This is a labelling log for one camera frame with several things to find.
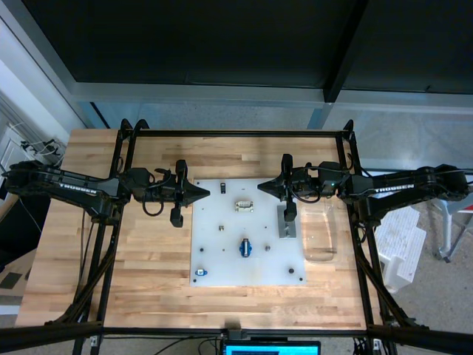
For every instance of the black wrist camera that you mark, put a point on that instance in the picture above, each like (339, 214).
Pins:
(331, 169)
(138, 174)

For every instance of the white connector housing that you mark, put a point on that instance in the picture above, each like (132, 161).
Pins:
(244, 206)

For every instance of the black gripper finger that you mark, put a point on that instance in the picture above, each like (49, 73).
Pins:
(194, 196)
(194, 188)
(275, 183)
(275, 191)

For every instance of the grey metal stand leg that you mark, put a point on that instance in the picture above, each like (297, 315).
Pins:
(447, 229)

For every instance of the blue flanged base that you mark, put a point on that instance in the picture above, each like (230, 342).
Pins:
(206, 273)

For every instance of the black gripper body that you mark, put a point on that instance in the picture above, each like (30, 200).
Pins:
(301, 185)
(166, 190)

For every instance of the grey plate with pegs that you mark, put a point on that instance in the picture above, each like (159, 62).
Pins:
(290, 231)

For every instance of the brown cardboard box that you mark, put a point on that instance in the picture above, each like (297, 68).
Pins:
(15, 273)

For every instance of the white stepped foam block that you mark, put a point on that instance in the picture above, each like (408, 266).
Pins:
(403, 236)

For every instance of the black table-level camera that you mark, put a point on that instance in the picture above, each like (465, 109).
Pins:
(234, 334)

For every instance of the white plastic board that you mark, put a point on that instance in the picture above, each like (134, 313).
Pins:
(229, 266)

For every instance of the small black socket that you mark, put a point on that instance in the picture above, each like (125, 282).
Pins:
(223, 188)

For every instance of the black Trossen arm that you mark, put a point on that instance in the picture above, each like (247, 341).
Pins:
(399, 190)
(74, 185)

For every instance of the screen with blue edge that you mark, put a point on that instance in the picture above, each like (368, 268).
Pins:
(269, 349)

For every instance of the blue round mount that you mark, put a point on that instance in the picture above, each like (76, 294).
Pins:
(250, 248)

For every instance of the clear plastic tub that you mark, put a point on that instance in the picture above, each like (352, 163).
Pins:
(319, 236)

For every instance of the black aluminium frame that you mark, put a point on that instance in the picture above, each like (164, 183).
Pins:
(236, 132)

